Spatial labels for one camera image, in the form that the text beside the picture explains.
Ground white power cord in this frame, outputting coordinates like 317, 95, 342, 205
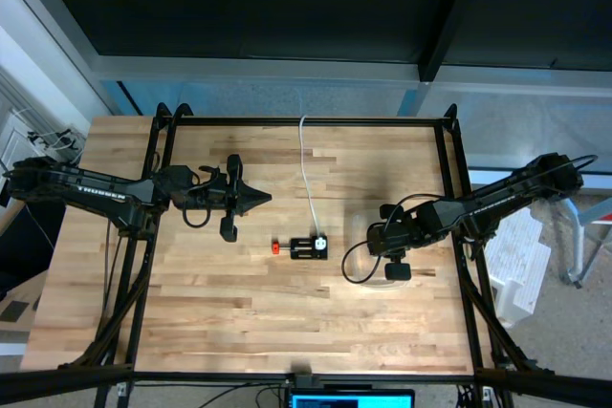
297, 115, 323, 238

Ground black upright beam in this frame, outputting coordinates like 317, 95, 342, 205
419, 0, 479, 83

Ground black clamp with orange knob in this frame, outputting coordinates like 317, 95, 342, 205
271, 237, 331, 261

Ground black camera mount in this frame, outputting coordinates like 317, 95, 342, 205
289, 363, 317, 388

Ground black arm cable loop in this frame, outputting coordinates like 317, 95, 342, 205
183, 204, 212, 229
340, 241, 387, 285

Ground white foam block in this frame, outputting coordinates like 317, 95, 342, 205
485, 204, 552, 329

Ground grey metal stand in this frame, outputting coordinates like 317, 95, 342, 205
557, 197, 612, 290

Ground laptop screen with blue edge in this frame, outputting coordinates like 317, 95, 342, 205
285, 388, 416, 408

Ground black metal frame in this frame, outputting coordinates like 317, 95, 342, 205
0, 101, 612, 408

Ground black arm cable arc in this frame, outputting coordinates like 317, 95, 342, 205
384, 193, 463, 224

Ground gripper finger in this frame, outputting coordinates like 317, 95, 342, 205
238, 180, 273, 199
238, 197, 273, 216

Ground black arm elbow cable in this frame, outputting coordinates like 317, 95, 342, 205
537, 153, 600, 179

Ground clear plastic tub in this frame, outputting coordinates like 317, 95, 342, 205
343, 209, 408, 292

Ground black and white cable tangle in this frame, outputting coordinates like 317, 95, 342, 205
26, 128, 80, 151

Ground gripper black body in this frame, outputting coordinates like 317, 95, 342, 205
206, 154, 244, 243
365, 204, 422, 281

